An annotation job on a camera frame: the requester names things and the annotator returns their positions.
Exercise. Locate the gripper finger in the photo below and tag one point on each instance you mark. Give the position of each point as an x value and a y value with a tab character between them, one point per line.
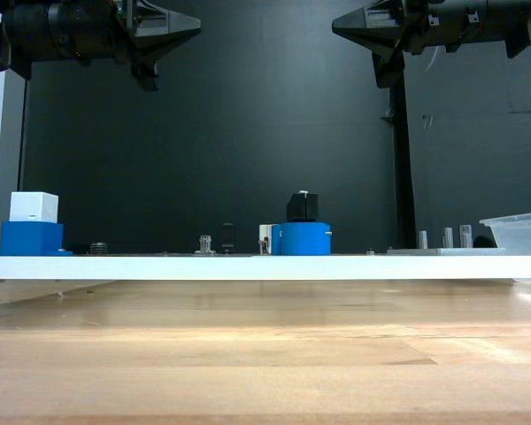
351	23
159	46
374	44
181	22

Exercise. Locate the white taskboard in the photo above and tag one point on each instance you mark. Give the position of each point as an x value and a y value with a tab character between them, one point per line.
248	268

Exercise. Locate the thin metal peg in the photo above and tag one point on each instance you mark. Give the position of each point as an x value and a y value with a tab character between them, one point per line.
422	241

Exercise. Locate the white cube block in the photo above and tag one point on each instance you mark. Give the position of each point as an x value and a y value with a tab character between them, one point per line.
33	206

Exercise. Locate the medium metal peg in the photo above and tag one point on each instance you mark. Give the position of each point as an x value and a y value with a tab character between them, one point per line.
447	239

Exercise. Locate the black knurled nut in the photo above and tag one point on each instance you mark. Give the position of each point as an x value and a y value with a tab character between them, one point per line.
99	249

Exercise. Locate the thick metal peg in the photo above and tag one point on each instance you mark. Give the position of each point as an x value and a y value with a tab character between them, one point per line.
465	237

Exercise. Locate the blue round holder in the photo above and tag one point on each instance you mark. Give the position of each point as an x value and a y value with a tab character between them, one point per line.
305	241

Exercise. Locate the small black rounded object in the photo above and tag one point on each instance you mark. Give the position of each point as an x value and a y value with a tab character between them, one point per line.
482	242

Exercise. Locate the blue square holder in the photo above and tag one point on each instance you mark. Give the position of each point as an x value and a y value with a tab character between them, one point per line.
31	239

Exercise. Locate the clear plastic tub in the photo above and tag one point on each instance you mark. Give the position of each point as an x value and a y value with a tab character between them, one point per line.
522	239

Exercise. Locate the black aluminium frame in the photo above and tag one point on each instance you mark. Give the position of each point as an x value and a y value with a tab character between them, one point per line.
402	177

